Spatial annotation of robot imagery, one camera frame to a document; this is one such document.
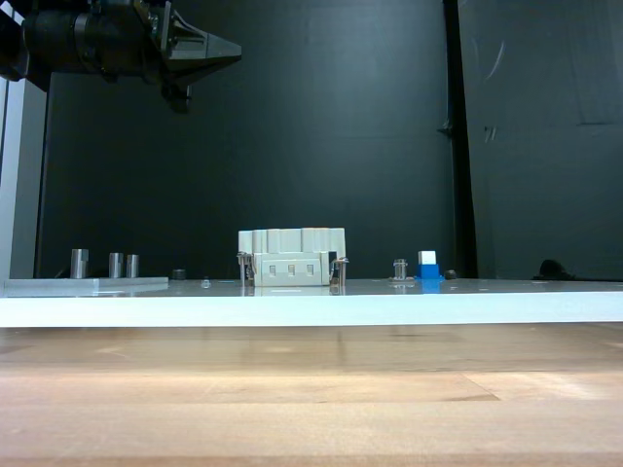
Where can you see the black screw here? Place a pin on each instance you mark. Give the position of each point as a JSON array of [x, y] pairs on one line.
[[179, 274], [450, 274]]

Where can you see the black frame foot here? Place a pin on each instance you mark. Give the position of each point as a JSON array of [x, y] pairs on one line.
[[555, 270]]

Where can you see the blue socket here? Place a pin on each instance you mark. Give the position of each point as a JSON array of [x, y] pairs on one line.
[[429, 273]]

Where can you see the white board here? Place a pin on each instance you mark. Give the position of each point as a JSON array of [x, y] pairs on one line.
[[311, 306]]

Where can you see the thick metal bar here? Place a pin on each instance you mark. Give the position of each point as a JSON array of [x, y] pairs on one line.
[[80, 262]]

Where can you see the beige connector base housing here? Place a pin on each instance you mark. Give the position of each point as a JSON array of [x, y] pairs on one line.
[[292, 272]]

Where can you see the white plug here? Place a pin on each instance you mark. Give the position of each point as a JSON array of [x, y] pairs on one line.
[[428, 258]]

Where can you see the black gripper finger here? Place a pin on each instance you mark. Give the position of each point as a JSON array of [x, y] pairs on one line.
[[194, 70], [199, 46]]

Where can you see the thin metal bar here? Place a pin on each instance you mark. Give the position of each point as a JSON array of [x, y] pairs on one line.
[[133, 265], [115, 265]]

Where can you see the black pillar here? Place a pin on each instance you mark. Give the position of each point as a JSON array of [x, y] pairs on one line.
[[461, 194]]

